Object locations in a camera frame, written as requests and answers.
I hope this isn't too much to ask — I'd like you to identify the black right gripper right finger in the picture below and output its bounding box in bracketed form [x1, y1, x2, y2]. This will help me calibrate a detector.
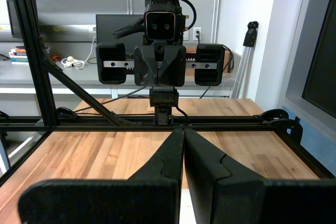
[184, 128, 336, 224]

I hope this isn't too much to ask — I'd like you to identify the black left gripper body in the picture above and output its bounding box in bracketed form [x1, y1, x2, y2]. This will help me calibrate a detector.
[96, 42, 226, 86]

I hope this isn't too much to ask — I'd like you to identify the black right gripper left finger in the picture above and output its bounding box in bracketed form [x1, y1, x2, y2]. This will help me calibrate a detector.
[17, 128, 184, 224]

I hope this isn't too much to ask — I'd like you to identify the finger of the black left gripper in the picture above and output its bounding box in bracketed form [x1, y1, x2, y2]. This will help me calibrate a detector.
[134, 45, 159, 87]
[158, 45, 186, 87]

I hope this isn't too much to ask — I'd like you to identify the brown cardboard box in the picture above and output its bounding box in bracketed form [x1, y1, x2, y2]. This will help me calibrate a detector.
[185, 44, 234, 77]

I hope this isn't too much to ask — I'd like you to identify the white office desk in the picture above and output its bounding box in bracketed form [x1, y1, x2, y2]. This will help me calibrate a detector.
[0, 50, 244, 96]

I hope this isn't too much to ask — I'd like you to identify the white board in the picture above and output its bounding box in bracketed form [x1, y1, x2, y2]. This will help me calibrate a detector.
[180, 188, 197, 224]

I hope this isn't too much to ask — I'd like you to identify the stack of books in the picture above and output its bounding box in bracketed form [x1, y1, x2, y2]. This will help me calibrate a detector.
[9, 47, 29, 65]

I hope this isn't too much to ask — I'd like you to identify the black desk cable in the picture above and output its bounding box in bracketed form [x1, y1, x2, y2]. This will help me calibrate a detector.
[73, 86, 150, 113]

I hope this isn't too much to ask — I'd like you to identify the white coiled cable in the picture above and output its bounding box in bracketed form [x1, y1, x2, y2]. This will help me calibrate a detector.
[61, 35, 97, 70]

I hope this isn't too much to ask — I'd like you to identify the black sleeved cable bundle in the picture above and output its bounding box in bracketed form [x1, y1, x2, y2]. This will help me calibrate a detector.
[113, 18, 145, 40]

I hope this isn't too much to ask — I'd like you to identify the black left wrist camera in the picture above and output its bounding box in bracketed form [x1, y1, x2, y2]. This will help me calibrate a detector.
[143, 4, 182, 46]

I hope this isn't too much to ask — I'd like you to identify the black base cable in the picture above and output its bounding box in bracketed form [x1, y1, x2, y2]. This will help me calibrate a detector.
[170, 105, 190, 125]

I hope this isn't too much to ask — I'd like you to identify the black camera cable loop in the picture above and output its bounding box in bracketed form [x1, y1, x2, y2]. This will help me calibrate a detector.
[178, 0, 197, 32]

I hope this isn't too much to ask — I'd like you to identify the aluminium stand with black bracket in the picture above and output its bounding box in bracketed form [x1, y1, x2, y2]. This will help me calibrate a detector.
[232, 20, 260, 99]

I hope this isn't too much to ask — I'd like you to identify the black aluminium frame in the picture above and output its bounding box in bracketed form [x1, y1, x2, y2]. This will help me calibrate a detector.
[0, 0, 336, 188]

